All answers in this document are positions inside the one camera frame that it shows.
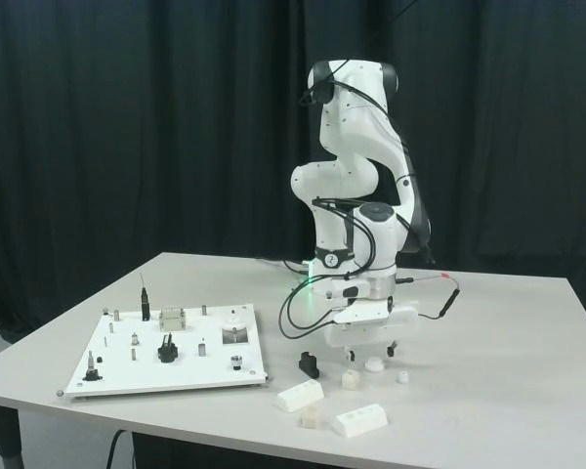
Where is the metal bolt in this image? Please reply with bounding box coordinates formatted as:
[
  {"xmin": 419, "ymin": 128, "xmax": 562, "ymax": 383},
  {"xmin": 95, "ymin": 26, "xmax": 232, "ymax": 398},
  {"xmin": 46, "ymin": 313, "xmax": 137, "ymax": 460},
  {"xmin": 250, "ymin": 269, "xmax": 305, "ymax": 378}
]
[{"xmin": 81, "ymin": 350, "xmax": 103, "ymax": 383}]

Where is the black base cable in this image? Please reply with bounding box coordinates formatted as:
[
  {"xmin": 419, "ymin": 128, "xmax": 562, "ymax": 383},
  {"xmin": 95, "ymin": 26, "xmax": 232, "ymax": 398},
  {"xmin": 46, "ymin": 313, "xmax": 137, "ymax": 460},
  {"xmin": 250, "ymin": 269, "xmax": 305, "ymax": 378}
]
[{"xmin": 253, "ymin": 256, "xmax": 310, "ymax": 275}]

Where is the black floor cable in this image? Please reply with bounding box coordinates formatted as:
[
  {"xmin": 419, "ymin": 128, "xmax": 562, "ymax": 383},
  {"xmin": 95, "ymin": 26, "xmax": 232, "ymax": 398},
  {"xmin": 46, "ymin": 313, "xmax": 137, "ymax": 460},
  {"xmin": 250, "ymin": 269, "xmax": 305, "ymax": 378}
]
[{"xmin": 107, "ymin": 428, "xmax": 138, "ymax": 469}]

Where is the white task board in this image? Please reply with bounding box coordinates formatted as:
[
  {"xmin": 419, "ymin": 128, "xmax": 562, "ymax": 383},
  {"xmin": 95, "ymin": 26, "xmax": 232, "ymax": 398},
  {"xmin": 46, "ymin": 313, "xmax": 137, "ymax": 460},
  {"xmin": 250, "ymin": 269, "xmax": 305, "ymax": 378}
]
[{"xmin": 56, "ymin": 302, "xmax": 270, "ymax": 403}]

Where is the white wedge peg holder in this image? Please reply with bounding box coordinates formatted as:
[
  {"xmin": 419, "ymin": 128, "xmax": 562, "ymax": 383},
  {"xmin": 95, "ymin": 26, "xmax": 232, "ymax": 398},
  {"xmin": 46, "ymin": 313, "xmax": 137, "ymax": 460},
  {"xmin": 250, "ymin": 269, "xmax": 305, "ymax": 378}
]
[
  {"xmin": 334, "ymin": 403, "xmax": 388, "ymax": 437},
  {"xmin": 272, "ymin": 380, "xmax": 326, "ymax": 411}
]

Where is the black curtain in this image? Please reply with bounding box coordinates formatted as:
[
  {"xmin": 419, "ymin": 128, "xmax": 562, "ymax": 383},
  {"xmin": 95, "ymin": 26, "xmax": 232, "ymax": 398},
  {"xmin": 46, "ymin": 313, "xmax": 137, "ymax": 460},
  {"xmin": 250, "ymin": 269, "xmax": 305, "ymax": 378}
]
[{"xmin": 0, "ymin": 0, "xmax": 586, "ymax": 338}]

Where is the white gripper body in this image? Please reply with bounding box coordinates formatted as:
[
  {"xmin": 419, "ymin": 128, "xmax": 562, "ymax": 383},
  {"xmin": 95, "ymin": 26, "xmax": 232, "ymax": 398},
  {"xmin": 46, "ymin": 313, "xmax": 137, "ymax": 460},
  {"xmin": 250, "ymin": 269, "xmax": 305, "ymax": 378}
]
[{"xmin": 323, "ymin": 303, "xmax": 420, "ymax": 349}]

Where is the dark table leg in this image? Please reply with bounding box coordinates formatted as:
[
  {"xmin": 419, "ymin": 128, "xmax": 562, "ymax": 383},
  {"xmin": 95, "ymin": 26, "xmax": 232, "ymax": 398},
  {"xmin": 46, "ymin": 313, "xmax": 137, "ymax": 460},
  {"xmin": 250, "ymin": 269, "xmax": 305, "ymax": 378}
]
[{"xmin": 0, "ymin": 400, "xmax": 23, "ymax": 463}]

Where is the black D-SUB plug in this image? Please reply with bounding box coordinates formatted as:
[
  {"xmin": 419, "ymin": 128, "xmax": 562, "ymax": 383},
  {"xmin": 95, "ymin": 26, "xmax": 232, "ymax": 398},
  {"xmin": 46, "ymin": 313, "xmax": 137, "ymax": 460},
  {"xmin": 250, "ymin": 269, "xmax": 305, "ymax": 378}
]
[{"xmin": 297, "ymin": 350, "xmax": 321, "ymax": 380}]

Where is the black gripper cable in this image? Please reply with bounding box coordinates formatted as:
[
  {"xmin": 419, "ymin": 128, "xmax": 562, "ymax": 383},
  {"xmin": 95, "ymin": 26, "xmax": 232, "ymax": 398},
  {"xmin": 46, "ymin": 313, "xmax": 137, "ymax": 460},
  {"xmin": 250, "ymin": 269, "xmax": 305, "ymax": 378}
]
[{"xmin": 278, "ymin": 192, "xmax": 372, "ymax": 341}]

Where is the black waterproof plug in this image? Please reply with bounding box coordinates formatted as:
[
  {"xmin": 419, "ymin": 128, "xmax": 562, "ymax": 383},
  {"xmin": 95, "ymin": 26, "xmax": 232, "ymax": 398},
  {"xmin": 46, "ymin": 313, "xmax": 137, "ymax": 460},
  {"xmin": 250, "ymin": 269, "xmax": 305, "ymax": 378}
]
[{"xmin": 155, "ymin": 332, "xmax": 180, "ymax": 365}]

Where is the black Ethernet plug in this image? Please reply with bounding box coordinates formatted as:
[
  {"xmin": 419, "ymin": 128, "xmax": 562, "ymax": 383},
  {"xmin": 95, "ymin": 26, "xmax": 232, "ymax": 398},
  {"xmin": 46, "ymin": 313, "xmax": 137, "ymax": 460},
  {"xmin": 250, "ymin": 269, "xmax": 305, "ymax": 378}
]
[{"xmin": 139, "ymin": 273, "xmax": 152, "ymax": 322}]

